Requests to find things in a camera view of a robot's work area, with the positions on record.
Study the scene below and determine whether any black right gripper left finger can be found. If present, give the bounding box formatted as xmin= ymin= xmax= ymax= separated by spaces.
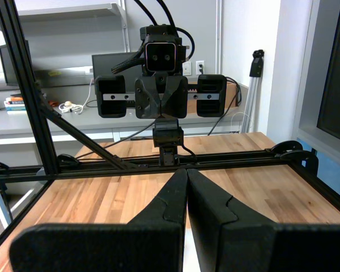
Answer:
xmin=8 ymin=168 xmax=188 ymax=272

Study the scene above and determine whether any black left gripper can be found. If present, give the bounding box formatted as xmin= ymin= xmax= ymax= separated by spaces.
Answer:
xmin=95 ymin=72 xmax=227 ymax=120

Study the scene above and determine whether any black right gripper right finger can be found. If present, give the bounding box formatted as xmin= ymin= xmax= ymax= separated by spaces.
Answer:
xmin=186 ymin=168 xmax=340 ymax=272

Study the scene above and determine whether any black computer monitor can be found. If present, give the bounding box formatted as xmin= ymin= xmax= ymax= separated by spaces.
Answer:
xmin=0 ymin=39 xmax=32 ymax=88
xmin=91 ymin=52 xmax=147 ymax=87

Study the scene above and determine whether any brown cardboard box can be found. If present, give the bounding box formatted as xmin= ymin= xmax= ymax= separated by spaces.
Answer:
xmin=186 ymin=79 xmax=240 ymax=114

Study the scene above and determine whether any stack of books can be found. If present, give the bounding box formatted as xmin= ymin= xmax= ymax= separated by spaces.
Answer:
xmin=4 ymin=97 xmax=28 ymax=114

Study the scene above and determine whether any grey office desk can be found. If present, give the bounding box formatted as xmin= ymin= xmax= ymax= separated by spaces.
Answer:
xmin=0 ymin=80 xmax=252 ymax=151

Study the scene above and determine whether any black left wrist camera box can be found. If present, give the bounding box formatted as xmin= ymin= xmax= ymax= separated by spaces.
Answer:
xmin=144 ymin=41 xmax=179 ymax=74

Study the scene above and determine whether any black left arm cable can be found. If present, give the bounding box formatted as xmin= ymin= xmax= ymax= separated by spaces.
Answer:
xmin=110 ymin=52 xmax=144 ymax=73

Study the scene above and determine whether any white coiled cable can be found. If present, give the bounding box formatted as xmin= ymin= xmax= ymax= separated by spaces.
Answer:
xmin=58 ymin=78 xmax=94 ymax=115

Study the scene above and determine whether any grey wall shelf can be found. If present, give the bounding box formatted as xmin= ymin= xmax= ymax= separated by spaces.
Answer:
xmin=0 ymin=2 xmax=129 ymax=32

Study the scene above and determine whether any black metal table frame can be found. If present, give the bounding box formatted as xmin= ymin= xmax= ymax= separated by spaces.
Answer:
xmin=0 ymin=0 xmax=340 ymax=257

